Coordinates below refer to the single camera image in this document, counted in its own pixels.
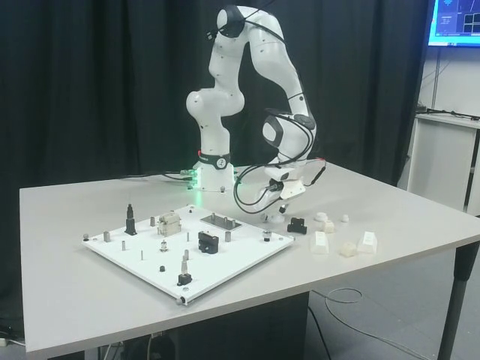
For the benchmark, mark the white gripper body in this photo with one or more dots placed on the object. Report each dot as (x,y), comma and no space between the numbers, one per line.
(268,200)

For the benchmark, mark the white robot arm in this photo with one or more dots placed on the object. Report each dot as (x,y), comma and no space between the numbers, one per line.
(225,67)

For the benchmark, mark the black connector block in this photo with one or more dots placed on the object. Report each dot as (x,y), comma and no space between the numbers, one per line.
(297,226)

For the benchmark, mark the small white cube holder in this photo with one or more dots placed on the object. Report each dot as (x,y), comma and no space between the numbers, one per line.
(328,226)
(348,250)

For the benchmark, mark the white sloped holder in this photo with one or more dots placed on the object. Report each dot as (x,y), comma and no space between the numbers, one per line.
(367,243)
(320,243)

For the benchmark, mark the thick metal round peg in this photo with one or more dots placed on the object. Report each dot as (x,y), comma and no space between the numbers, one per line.
(227,237)

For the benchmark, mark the white small gear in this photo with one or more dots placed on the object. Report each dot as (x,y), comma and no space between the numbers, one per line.
(344,218)

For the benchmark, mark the black D-SUB plug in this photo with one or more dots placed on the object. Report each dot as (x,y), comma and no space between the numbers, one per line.
(207,243)

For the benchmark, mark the white task board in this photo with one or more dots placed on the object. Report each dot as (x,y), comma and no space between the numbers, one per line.
(225,262)

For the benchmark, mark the beige connector block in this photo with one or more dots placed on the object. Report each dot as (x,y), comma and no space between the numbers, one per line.
(169,224)

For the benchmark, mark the metal USB plug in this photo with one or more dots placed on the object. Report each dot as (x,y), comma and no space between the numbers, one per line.
(184,275)

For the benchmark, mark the metal BNC plug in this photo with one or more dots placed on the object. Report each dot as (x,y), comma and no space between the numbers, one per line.
(163,246)

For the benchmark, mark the metal square peg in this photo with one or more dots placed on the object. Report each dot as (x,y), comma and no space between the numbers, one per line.
(107,237)
(152,221)

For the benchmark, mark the tall black plug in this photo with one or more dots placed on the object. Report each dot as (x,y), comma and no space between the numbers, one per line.
(130,223)

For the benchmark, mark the white cabinet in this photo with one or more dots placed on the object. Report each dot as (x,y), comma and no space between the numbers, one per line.
(442,165)

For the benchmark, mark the dark grey table leg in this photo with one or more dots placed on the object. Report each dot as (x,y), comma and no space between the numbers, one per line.
(455,300)

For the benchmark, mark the black curtain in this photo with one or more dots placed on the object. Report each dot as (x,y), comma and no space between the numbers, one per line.
(93,75)

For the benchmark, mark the blue screen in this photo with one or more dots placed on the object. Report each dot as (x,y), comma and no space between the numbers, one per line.
(453,22)

